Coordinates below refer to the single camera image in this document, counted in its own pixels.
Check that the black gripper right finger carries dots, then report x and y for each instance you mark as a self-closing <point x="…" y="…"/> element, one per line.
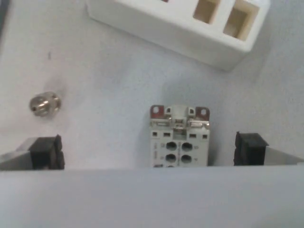
<point x="249" y="152"/>

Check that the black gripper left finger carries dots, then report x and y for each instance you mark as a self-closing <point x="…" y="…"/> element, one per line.
<point x="45" y="154"/>

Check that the white holder with square holes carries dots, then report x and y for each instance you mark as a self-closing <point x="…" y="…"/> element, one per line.
<point x="166" y="26"/>

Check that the metal BNC plug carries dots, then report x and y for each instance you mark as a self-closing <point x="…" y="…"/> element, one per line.
<point x="45" y="104"/>

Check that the grey waterproof plug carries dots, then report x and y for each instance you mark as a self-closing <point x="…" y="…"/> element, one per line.
<point x="178" y="142"/>

